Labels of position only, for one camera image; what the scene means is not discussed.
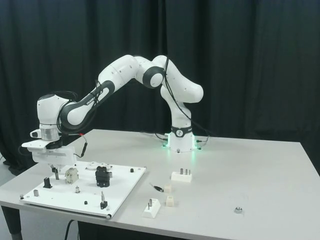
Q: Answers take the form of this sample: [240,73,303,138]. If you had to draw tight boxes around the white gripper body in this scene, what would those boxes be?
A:
[31,146,77,166]

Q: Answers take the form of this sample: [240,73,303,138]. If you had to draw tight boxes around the white square peg holder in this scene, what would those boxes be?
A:
[141,198,161,219]

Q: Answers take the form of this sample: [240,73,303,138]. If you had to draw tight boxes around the white round peg holder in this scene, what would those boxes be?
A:
[171,171,194,183]

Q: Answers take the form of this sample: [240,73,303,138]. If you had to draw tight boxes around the pale waterproof plug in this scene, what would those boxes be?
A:
[64,168,80,185]

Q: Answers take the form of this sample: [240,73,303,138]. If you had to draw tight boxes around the thin black rod red tag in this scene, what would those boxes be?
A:
[74,132,89,159]

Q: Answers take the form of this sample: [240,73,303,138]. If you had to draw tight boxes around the black D-SUB plug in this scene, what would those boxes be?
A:
[94,166,111,188]

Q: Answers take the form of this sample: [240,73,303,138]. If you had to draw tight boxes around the white task board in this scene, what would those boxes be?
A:
[19,159,148,221]

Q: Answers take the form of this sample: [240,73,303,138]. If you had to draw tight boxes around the black table leg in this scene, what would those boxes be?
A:
[0,205,21,240]

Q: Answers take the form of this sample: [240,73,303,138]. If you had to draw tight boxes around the black box under table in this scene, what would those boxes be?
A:
[77,220,176,240]

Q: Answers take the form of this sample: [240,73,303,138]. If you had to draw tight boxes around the black Ethernet plug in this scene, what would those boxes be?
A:
[149,183,165,193]

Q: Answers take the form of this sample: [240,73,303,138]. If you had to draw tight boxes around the black curtains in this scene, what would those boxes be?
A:
[0,0,320,168]

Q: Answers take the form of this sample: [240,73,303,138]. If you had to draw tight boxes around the black cable under table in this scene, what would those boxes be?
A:
[65,219,79,240]

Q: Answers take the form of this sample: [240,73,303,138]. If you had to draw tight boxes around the black cable beside robot foot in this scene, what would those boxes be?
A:
[141,130,169,141]

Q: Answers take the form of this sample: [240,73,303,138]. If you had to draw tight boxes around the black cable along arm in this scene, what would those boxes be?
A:
[17,55,195,154]

